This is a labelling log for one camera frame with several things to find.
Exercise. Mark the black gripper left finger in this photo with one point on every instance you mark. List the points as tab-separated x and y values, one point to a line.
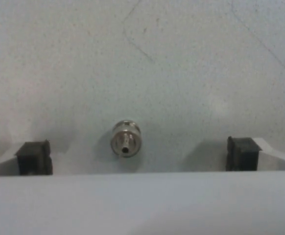
34	159

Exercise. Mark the metal BNC plug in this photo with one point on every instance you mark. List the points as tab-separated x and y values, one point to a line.
126	140

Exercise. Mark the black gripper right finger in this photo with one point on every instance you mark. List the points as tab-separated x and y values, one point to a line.
243	154

